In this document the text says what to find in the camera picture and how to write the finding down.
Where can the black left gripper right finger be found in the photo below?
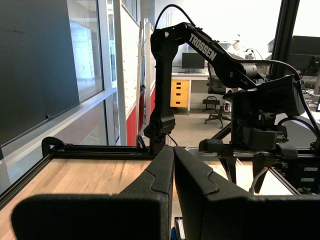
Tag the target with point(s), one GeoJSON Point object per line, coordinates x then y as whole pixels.
{"type": "Point", "coordinates": [250, 217]}

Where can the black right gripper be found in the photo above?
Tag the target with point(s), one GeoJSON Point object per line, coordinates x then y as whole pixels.
{"type": "Point", "coordinates": [237, 112]}

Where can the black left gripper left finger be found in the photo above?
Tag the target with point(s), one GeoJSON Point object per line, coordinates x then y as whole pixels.
{"type": "Point", "coordinates": [100, 217]}

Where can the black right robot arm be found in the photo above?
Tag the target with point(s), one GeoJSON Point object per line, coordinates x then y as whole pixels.
{"type": "Point", "coordinates": [162, 75]}

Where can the blue d-sub connector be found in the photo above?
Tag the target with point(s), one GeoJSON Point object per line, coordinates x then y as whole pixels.
{"type": "Point", "coordinates": [180, 228]}

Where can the white mounting board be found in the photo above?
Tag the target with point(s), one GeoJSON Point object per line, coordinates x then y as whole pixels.
{"type": "Point", "coordinates": [243, 175]}

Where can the black office chair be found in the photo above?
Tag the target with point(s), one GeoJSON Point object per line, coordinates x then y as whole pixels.
{"type": "Point", "coordinates": [216, 117]}

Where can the clear plastic tub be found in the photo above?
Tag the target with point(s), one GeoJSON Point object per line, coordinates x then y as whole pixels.
{"type": "Point", "coordinates": [191, 149]}

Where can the black controller box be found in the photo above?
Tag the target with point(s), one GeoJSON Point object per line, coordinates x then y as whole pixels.
{"type": "Point", "coordinates": [300, 175]}

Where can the yellow drawer cabinet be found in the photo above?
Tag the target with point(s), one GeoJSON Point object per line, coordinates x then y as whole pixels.
{"type": "Point", "coordinates": [180, 93]}

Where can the white desk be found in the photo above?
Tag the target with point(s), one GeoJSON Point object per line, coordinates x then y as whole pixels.
{"type": "Point", "coordinates": [197, 76]}

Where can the small black computer monitor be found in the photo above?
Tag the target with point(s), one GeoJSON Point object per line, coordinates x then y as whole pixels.
{"type": "Point", "coordinates": [192, 60]}

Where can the large black monitor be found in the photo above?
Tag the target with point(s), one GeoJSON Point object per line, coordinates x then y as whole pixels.
{"type": "Point", "coordinates": [305, 50]}

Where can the white red partition panel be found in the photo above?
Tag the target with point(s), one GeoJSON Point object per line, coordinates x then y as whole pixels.
{"type": "Point", "coordinates": [131, 75]}
{"type": "Point", "coordinates": [150, 75]}

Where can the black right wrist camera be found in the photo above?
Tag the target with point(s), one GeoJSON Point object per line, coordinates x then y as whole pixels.
{"type": "Point", "coordinates": [262, 137]}

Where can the black aluminium frame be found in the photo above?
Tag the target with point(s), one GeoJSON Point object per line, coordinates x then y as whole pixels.
{"type": "Point", "coordinates": [100, 147]}

